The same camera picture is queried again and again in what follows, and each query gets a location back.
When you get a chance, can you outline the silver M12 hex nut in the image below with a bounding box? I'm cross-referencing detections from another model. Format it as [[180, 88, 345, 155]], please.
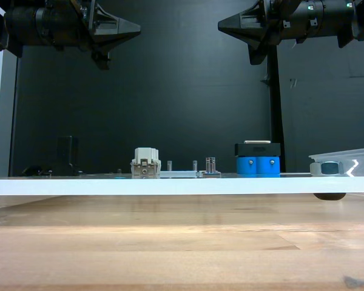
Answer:
[[309, 161, 345, 177]]

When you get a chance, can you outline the black silver-faced plug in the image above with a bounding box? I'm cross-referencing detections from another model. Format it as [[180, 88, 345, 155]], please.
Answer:
[[234, 139, 281, 158]]

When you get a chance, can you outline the grey connector housing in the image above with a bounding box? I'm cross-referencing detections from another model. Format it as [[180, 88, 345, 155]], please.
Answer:
[[129, 147, 162, 179]]

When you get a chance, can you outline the clear plastic tub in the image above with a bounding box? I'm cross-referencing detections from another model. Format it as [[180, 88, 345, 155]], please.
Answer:
[[308, 147, 364, 178]]

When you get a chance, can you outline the aluminium bar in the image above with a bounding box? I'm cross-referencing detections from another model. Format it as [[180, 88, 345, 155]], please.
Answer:
[[159, 170, 201, 179]]

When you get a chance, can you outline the white board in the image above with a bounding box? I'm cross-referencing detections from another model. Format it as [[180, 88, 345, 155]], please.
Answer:
[[0, 172, 364, 196]]

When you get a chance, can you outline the black threaded bolt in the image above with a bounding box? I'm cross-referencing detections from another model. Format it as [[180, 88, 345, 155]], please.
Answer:
[[313, 192, 344, 201]]

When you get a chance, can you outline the black post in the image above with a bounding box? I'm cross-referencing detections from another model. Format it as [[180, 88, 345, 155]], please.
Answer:
[[262, 45, 288, 173]]

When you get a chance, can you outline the grey metal wall beam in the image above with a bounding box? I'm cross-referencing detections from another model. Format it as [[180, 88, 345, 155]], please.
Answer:
[[0, 45, 18, 179]]

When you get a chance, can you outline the blue plastic bracket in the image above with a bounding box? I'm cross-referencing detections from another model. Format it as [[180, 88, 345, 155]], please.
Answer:
[[236, 155, 281, 178]]

